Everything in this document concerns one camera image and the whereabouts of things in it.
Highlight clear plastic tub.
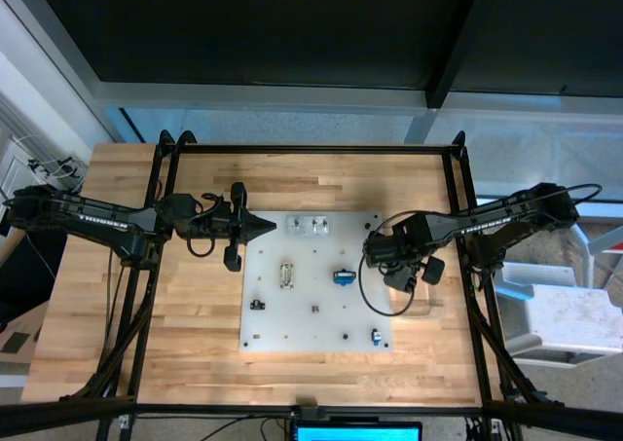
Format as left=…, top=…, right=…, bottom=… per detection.
left=388, top=245, right=442, bottom=321

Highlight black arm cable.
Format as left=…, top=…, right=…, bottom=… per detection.
left=358, top=210, right=418, bottom=318
left=186, top=234, right=216, bottom=259

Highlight black flat pad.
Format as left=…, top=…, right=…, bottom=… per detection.
left=2, top=331, right=30, bottom=355

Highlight blue-edged screen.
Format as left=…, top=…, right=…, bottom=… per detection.
left=290, top=420, right=423, bottom=441

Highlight grey metal chair frame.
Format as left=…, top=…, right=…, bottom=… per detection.
left=571, top=214, right=623, bottom=289

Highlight brown cardboard box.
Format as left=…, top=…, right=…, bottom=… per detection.
left=0, top=300, right=50, bottom=364

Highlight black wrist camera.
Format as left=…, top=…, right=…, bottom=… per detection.
left=364, top=231, right=410, bottom=270

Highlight black frame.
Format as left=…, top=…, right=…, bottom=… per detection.
left=0, top=129, right=623, bottom=441

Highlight grey plastic step stool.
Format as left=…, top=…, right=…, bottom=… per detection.
left=495, top=260, right=623, bottom=370

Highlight white cable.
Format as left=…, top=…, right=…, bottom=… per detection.
left=26, top=160, right=64, bottom=177

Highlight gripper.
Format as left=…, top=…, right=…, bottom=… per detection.
left=383, top=257, right=445, bottom=294
left=209, top=180, right=277, bottom=272

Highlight small black camera box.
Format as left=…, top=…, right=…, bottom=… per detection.
left=291, top=395, right=325, bottom=421

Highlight black power plug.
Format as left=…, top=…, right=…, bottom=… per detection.
left=57, top=157, right=82, bottom=180

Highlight white board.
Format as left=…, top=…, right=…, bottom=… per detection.
left=238, top=210, right=394, bottom=353

